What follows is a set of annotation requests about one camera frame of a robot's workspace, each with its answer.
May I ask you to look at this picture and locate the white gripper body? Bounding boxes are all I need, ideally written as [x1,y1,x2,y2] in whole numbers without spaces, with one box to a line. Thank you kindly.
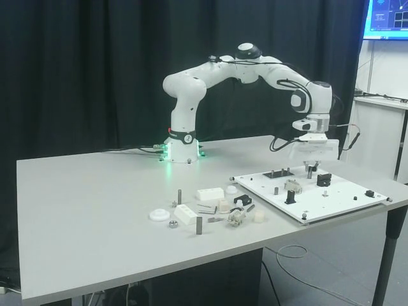
[288,139,340,161]

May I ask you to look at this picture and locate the white peg holder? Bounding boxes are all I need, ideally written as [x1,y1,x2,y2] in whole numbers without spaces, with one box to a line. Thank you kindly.
[173,205,198,226]
[196,187,227,201]

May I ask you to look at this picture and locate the flat white mounting plate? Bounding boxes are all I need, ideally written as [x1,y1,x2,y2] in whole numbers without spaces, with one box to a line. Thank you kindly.
[297,133,329,143]

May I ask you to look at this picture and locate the white task board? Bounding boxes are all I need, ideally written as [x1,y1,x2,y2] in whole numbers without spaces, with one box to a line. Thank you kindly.
[229,164,393,227]

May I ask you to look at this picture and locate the white cabinet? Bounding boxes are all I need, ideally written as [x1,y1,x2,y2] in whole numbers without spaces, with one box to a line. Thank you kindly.
[346,94,408,186]

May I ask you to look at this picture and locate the black plug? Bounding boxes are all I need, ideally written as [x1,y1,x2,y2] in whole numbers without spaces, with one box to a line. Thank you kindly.
[234,193,252,207]

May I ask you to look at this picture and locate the black table leg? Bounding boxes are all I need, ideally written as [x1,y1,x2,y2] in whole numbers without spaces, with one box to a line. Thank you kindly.
[372,203,406,306]

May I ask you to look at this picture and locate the blue screen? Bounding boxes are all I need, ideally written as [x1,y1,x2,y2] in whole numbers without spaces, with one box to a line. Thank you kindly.
[363,0,408,41]

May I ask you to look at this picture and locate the white large gear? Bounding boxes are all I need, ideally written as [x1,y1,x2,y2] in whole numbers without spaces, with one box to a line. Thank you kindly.
[149,208,170,222]

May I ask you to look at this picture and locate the black curtain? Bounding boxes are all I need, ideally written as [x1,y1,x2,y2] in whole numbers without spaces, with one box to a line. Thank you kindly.
[0,0,372,284]

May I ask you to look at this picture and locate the black looped camera cable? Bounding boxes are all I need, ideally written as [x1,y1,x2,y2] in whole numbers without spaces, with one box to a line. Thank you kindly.
[269,133,299,153]

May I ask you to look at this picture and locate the thin black rod on wire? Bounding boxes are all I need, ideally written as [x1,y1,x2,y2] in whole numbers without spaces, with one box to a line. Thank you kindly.
[330,122,362,161]

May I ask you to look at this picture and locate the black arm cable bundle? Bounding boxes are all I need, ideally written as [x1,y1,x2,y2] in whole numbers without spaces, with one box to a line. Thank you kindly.
[208,55,344,113]

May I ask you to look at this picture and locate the grey floor cable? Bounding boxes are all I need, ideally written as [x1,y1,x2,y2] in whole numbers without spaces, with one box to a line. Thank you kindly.
[275,244,309,288]

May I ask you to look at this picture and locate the black floor cable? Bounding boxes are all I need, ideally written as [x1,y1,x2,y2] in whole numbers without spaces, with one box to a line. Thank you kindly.
[261,253,279,306]

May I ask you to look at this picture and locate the black base cable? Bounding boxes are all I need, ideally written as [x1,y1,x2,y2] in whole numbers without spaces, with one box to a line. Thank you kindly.
[105,145,167,157]

